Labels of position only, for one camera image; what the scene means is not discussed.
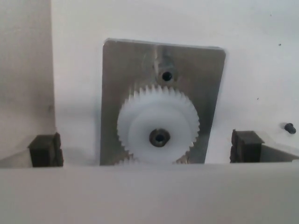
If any white medium gear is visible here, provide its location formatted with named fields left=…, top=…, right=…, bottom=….
left=116, top=84, right=201, bottom=165

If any white task board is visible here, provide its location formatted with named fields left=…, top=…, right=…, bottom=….
left=51, top=0, right=299, bottom=166

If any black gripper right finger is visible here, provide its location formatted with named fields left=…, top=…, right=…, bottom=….
left=229, top=128, right=299, bottom=164

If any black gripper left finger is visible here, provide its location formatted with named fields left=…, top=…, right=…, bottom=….
left=0, top=132, right=64, bottom=168

